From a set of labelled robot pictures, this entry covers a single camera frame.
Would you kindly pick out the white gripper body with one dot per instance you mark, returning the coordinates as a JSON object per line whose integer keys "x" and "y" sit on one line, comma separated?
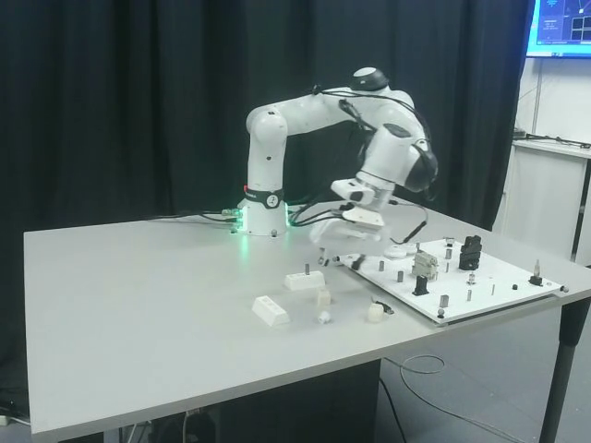
{"x": 346, "y": 232}

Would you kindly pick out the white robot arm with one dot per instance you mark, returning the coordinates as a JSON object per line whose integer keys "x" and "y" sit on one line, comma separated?
{"x": 300, "y": 115}

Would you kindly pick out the metal square peg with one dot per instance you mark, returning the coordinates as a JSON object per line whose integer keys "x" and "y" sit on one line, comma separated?
{"x": 305, "y": 269}

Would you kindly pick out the white peg holder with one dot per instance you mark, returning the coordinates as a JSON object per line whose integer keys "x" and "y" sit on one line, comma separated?
{"x": 271, "y": 311}
{"x": 305, "y": 281}

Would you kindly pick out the white large gear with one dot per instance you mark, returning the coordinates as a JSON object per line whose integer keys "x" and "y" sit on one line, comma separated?
{"x": 394, "y": 253}

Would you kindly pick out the white medium gear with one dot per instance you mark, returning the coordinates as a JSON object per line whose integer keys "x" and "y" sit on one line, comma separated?
{"x": 409, "y": 250}

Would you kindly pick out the USB plug in white holder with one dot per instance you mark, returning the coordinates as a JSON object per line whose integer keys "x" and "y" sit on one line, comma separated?
{"x": 376, "y": 311}

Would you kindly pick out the white small gear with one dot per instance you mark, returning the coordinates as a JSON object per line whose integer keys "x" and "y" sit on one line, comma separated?
{"x": 323, "y": 317}

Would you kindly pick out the white task board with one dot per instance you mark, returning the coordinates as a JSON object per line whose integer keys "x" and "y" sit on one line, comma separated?
{"x": 461, "y": 304}

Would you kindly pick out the black D-SUB plug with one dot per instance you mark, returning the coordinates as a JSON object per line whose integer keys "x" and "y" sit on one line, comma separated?
{"x": 471, "y": 254}

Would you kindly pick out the metal BNC plug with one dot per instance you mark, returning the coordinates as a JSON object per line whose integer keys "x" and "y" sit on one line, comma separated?
{"x": 471, "y": 278}

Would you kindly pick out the metal bolt on black base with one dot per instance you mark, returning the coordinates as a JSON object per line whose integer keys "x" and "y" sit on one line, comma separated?
{"x": 536, "y": 277}

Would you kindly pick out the white cabinet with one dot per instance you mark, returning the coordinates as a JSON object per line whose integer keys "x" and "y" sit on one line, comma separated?
{"x": 549, "y": 198}

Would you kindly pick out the black table leg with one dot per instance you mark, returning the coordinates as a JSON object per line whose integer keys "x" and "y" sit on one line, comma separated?
{"x": 561, "y": 369}

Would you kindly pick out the black curtain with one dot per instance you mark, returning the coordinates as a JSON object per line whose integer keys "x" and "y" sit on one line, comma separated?
{"x": 138, "y": 92}

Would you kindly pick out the blue screen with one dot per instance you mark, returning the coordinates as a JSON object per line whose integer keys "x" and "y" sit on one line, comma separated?
{"x": 561, "y": 27}

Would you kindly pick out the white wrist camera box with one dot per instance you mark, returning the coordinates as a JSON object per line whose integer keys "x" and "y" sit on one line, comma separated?
{"x": 350, "y": 190}

